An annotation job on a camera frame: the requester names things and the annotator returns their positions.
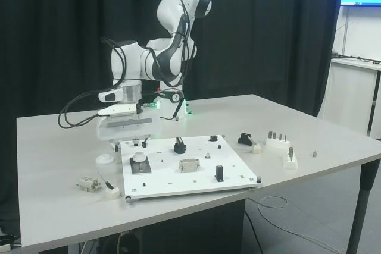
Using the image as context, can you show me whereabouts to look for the black curtains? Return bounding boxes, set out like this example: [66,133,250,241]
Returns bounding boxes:
[0,0,348,228]

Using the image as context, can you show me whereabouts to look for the black D-SUB plug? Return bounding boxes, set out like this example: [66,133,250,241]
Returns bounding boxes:
[237,132,254,147]

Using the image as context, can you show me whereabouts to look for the beige waterproof plug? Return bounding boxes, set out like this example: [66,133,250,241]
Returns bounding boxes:
[76,176,96,191]

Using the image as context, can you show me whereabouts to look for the grey floor cable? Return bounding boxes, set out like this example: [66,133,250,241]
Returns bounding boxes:
[243,196,354,254]

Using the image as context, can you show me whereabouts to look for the white round peg holder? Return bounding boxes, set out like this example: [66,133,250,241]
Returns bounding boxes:
[282,154,299,170]

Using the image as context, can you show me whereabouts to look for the dark table leg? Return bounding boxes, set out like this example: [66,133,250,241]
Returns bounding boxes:
[347,158,381,254]

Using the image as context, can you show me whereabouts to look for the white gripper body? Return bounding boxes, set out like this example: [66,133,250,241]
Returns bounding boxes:
[95,110,161,142]

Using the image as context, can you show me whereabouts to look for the flat white mounting plate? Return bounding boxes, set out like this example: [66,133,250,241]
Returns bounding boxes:
[97,104,138,117]

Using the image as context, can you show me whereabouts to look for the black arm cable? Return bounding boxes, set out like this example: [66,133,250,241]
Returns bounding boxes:
[101,0,197,109]

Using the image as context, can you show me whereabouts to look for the white task board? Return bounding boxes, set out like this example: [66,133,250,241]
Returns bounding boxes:
[120,134,259,204]

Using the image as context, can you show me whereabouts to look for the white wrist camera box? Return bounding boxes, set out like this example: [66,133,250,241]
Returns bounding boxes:
[98,89,123,103]

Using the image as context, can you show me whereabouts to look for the white cabinet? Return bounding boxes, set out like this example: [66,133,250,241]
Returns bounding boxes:
[317,57,381,141]

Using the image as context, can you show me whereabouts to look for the white large gear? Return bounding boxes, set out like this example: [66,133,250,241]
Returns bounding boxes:
[95,153,115,166]

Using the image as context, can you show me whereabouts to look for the white square peg holder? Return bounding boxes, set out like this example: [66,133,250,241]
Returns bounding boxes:
[265,137,291,149]

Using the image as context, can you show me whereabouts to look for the black cables on cabinet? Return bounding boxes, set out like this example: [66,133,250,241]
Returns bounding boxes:
[330,52,381,65]

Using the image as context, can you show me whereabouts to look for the black USB plug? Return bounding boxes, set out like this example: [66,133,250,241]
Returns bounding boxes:
[96,170,116,191]

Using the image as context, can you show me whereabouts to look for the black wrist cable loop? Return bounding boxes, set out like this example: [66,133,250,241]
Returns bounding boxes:
[58,89,115,130]

